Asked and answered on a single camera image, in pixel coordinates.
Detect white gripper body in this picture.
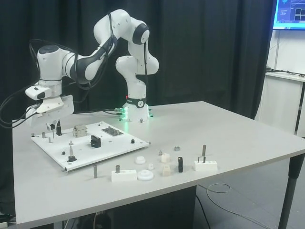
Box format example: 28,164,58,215
24,94,75,127

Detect white round peg holder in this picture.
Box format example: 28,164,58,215
111,169,138,183

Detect white square peg holder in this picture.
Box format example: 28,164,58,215
193,160,219,172

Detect silver metal block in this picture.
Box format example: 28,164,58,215
72,125,87,139

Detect white task board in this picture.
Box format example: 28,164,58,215
30,121,152,173

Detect black D-SUB plug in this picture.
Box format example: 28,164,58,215
90,135,102,148

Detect white large gear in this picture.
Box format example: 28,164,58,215
136,170,154,181

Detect black USB plug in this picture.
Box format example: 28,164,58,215
176,156,185,173

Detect black curtain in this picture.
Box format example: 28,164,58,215
0,0,278,217

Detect white cabinet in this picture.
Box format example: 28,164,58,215
255,71,305,138

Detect dark grey table leg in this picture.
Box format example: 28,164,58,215
278,154,302,229

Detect blue screen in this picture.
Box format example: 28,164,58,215
272,0,305,31

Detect white camera box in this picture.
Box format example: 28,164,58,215
25,86,52,101

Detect black gripper cable bundle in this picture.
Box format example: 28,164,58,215
0,89,41,129

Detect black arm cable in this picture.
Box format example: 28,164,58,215
28,11,118,91

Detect grey floor cable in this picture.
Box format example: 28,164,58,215
205,183,305,229

